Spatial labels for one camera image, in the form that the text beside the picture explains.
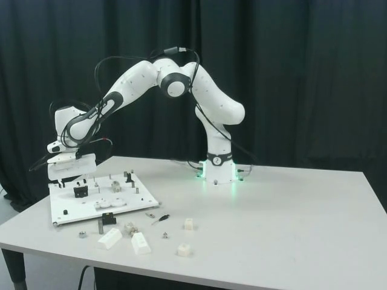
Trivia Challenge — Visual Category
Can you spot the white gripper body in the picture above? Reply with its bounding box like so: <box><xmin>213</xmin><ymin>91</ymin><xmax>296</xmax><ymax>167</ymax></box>
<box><xmin>47</xmin><ymin>153</ymin><xmax>98</xmax><ymax>183</ymax></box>

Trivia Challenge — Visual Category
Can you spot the white holder with square holes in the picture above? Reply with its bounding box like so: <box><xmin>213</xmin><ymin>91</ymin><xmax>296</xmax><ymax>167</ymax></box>
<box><xmin>97</xmin><ymin>228</ymin><xmax>123</xmax><ymax>251</ymax></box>

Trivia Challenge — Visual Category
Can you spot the white peg holder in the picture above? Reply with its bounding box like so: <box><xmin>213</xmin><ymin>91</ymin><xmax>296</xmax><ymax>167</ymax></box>
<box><xmin>130</xmin><ymin>231</ymin><xmax>152</xmax><ymax>255</ymax></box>

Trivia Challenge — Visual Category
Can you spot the white task board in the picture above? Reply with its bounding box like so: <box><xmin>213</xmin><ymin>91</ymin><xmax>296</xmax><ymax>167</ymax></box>
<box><xmin>48</xmin><ymin>171</ymin><xmax>161</xmax><ymax>226</ymax></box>

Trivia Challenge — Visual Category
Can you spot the black Ethernet plug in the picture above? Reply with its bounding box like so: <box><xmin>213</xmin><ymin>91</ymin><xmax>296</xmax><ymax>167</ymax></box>
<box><xmin>151</xmin><ymin>213</ymin><xmax>171</xmax><ymax>226</ymax></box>

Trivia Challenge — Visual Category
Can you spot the grey table leg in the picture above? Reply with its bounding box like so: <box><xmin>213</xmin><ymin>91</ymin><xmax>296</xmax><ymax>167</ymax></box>
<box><xmin>0</xmin><ymin>248</ymin><xmax>25</xmax><ymax>290</ymax></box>

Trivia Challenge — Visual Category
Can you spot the black curtain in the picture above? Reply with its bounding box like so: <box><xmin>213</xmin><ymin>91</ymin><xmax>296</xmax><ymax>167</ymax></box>
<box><xmin>0</xmin><ymin>0</ymin><xmax>387</xmax><ymax>202</ymax></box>

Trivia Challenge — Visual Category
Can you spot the black cable under table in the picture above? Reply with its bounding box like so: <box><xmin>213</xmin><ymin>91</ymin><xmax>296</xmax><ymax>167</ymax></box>
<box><xmin>78</xmin><ymin>265</ymin><xmax>93</xmax><ymax>290</ymax></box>

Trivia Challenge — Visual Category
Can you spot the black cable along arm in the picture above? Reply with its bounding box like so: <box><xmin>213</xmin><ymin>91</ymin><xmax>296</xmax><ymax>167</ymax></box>
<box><xmin>28</xmin><ymin>47</ymin><xmax>201</xmax><ymax>173</ymax></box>

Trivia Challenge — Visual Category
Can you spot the black cable at arm foot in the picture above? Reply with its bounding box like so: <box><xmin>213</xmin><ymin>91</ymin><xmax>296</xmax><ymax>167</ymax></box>
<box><xmin>235</xmin><ymin>164</ymin><xmax>254</xmax><ymax>182</ymax></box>

